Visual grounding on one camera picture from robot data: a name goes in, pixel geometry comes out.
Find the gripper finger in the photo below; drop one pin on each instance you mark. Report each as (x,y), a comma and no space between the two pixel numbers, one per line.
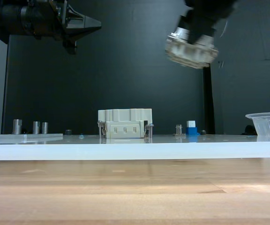
(88,24)
(201,25)
(183,23)

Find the beige HAN10-E connector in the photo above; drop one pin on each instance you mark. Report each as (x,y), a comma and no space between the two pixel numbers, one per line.
(191,50)

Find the blue and white connector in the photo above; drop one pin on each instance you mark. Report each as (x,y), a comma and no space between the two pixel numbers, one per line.
(192,130)

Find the beige connector base housing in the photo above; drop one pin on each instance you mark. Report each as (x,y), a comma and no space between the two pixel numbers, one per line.
(125,126)

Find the clear plastic container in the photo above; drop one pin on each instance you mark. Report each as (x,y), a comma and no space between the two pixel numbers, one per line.
(268,124)

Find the black screw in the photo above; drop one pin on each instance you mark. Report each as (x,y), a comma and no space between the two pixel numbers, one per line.
(203,132)
(68,132)

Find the black round knob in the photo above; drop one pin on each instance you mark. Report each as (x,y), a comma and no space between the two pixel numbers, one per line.
(249,130)

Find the white board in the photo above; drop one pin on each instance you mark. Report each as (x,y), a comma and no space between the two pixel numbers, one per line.
(135,150)

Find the black metal frame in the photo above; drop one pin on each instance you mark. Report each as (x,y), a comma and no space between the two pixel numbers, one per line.
(209,105)

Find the large silver metal post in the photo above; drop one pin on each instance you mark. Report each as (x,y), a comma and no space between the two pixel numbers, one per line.
(17,126)

